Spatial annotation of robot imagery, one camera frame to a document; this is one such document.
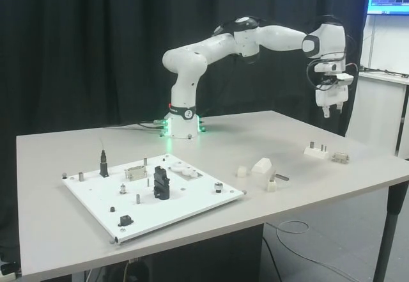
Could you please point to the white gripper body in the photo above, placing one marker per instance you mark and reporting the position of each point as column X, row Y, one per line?
column 332, row 96

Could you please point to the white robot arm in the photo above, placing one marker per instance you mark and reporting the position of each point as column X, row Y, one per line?
column 191, row 58

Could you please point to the metal square peg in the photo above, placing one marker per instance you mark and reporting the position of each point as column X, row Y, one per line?
column 311, row 145
column 80, row 177

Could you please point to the long white peg holder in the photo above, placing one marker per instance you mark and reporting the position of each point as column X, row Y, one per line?
column 316, row 153

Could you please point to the dark metal round peg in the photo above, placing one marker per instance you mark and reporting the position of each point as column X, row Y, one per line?
column 282, row 176

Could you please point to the small white peg holder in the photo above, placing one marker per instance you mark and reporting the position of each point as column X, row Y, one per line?
column 271, row 186

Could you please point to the beige waterproof plug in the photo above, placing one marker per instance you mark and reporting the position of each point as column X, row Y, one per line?
column 339, row 157

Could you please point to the white wedge-shaped holder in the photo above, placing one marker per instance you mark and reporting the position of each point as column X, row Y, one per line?
column 261, row 165

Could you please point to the black table leg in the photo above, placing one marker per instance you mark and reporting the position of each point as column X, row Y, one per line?
column 388, row 231

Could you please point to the white large gear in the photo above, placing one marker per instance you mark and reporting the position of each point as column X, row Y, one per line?
column 190, row 173

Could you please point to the white task board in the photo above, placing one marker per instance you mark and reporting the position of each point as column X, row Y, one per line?
column 179, row 205

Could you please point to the black D-SUB plug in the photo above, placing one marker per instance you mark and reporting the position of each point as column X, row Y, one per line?
column 160, row 183

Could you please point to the black box under table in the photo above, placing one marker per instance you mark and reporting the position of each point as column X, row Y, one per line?
column 198, row 253

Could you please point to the metal BNC plug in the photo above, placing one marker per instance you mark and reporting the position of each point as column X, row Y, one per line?
column 122, row 189

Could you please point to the black curtain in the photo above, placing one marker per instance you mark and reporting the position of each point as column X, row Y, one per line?
column 96, row 39

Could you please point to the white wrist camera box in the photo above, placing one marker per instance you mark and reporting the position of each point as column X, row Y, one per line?
column 345, row 79

